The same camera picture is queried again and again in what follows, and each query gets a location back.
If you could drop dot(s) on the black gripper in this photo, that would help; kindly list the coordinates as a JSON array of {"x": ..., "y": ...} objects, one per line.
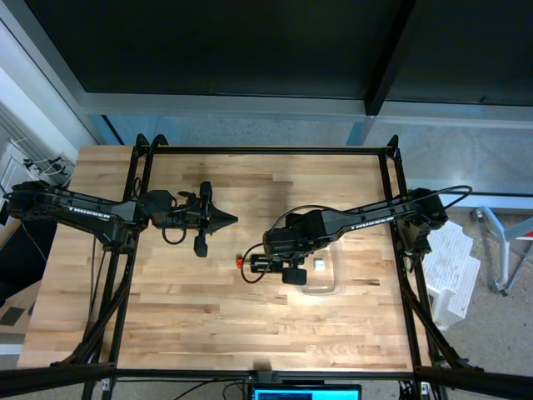
[
  {"x": 295, "y": 276},
  {"x": 195, "y": 218}
]

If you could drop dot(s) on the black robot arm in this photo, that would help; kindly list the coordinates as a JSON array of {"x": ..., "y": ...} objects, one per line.
[
  {"x": 83, "y": 210},
  {"x": 366, "y": 221}
]

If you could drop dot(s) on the small white block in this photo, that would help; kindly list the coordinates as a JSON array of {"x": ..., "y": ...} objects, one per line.
[{"x": 320, "y": 264}]

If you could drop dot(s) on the clear plastic tub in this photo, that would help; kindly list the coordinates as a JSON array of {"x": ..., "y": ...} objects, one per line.
[{"x": 333, "y": 287}]

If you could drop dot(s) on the black vise with orange knob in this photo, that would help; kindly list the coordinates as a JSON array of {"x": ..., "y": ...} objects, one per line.
[{"x": 240, "y": 262}]

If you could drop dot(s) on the screen with blue edge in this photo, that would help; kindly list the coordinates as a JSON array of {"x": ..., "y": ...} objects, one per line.
[{"x": 304, "y": 393}]

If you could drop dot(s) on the white ribbed plastic step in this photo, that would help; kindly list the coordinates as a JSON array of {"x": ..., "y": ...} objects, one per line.
[{"x": 451, "y": 275}]

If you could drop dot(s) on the grey metal stand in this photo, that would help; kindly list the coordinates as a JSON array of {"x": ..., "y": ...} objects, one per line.
[{"x": 504, "y": 266}]

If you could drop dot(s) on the brown cardboard box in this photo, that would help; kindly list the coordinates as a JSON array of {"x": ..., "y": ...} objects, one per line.
[{"x": 21, "y": 300}]

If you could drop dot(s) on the red and white panel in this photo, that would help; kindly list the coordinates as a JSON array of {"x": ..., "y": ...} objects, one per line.
[{"x": 526, "y": 235}]

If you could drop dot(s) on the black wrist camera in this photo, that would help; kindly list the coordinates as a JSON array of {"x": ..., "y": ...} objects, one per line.
[{"x": 278, "y": 246}]

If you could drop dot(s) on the black aluminium frame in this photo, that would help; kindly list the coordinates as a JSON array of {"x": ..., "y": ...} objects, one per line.
[{"x": 266, "y": 151}]

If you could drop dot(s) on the black table camera mount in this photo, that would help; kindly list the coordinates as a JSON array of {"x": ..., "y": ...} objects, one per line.
[{"x": 263, "y": 376}]

